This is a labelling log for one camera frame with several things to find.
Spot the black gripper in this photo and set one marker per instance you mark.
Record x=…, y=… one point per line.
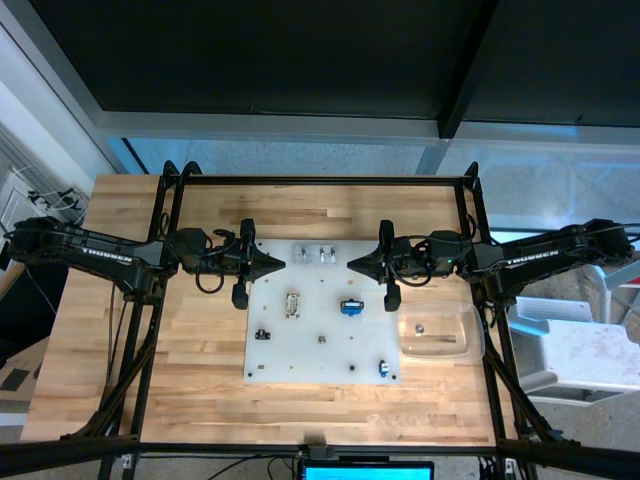
x=227, y=257
x=405, y=260

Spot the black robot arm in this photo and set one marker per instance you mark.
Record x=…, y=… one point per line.
x=110, y=255
x=530, y=260

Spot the grey rectangular connector housing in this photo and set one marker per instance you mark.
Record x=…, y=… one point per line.
x=291, y=305

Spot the silver block with three screws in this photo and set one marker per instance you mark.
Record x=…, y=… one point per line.
x=314, y=254

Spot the black clamp connector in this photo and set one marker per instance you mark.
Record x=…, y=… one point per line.
x=262, y=334

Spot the clear plastic tub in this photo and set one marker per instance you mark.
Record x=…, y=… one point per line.
x=440, y=325

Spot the blue and white connector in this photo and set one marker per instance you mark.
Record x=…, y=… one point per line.
x=383, y=368

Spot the white plastic board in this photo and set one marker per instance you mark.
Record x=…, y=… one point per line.
x=310, y=360

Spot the blue laptop screen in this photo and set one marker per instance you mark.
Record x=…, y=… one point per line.
x=365, y=472

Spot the white plastic step stool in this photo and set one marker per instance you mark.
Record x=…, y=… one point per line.
x=590, y=350

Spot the brown cardboard box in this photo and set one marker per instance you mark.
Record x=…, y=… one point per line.
x=20, y=365

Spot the black connector on blue mount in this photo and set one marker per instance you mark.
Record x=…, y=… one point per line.
x=351, y=306

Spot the black metal frame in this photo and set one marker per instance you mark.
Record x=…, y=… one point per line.
x=320, y=179

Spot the black table-level camera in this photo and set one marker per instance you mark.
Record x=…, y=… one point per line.
x=320, y=452

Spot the black backdrop post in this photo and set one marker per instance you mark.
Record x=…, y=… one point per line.
x=462, y=90

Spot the grey metal chair frame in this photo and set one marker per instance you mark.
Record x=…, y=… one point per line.
x=606, y=300

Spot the white corner bracket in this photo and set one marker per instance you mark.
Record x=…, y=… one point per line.
x=126, y=461
x=510, y=465

